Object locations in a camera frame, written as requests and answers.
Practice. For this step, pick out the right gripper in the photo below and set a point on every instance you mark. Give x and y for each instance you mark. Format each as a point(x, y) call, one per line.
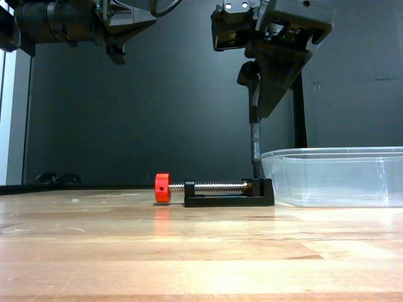
point(296, 19)

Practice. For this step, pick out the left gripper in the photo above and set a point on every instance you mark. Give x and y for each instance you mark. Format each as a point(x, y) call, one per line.
point(126, 14)

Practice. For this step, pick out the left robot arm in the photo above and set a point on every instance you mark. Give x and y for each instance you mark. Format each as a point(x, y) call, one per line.
point(47, 22)

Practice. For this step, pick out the clear plastic container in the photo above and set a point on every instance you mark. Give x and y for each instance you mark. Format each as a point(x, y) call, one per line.
point(333, 176)

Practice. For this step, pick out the black clamp with red knob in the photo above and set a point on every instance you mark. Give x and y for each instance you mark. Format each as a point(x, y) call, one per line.
point(226, 193)

